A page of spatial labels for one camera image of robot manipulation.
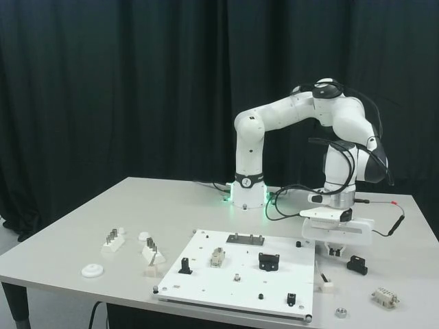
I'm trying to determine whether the black curtain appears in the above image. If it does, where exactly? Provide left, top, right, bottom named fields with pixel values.
left=0, top=0, right=439, bottom=243

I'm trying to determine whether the white square peg holder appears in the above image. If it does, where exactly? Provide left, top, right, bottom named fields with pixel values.
left=141, top=247, right=167, bottom=265

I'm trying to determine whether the thick black cable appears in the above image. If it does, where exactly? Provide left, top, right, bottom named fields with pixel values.
left=89, top=301, right=104, bottom=329

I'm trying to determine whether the beige waterproof plug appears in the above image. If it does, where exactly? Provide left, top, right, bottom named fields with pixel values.
left=372, top=287, right=401, bottom=304

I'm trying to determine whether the small black plug with cable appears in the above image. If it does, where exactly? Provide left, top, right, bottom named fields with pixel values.
left=313, top=259, right=331, bottom=284

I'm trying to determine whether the white round peg holder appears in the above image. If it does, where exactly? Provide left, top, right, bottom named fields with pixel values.
left=100, top=235, right=126, bottom=254

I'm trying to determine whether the black D-SUB plug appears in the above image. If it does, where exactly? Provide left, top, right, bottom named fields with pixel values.
left=346, top=255, right=368, bottom=276

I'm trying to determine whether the dark grey table leg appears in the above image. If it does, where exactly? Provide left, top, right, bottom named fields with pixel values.
left=1, top=273, right=31, bottom=329

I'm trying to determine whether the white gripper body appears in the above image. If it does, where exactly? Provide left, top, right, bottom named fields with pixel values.
left=301, top=218, right=375, bottom=247

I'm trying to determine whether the black looping cable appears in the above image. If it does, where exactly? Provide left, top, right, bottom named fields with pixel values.
left=265, top=136, right=357, bottom=222

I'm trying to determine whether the white large gear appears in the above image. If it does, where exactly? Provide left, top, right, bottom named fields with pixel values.
left=81, top=263, right=104, bottom=278

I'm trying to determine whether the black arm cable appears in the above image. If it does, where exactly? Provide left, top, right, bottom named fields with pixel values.
left=291, top=79, right=396, bottom=188

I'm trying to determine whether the white task board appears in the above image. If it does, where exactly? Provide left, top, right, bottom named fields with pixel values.
left=152, top=228, right=316, bottom=324

